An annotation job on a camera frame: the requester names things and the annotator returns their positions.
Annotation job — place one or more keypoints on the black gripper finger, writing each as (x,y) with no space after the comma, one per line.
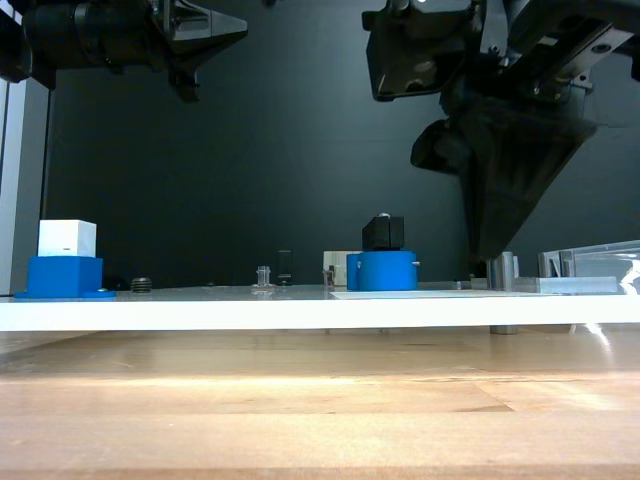
(440,150)
(186,70)
(210,25)
(510,175)

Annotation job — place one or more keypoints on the large metal cylinder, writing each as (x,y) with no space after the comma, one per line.
(505,276)

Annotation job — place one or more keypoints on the small metal cylinder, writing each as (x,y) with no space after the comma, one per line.
(516,266)

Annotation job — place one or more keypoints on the black block clamp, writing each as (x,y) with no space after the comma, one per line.
(382,232)

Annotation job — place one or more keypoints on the clear plastic tub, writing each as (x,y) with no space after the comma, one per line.
(600,260)

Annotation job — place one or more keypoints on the blue round holder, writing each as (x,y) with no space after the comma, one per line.
(387,272)

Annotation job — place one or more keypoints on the white connector housing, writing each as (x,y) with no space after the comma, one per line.
(335,270)

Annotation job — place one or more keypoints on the white cube block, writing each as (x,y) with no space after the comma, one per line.
(65,237)

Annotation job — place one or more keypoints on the black threaded set screw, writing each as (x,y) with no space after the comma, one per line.
(142,284)

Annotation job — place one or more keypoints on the blue square socket base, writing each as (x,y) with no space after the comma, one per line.
(62,277)

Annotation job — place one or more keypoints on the white base board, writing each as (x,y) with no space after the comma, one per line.
(200,312)

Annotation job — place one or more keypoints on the light grey frame post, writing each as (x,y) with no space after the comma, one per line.
(15,200)

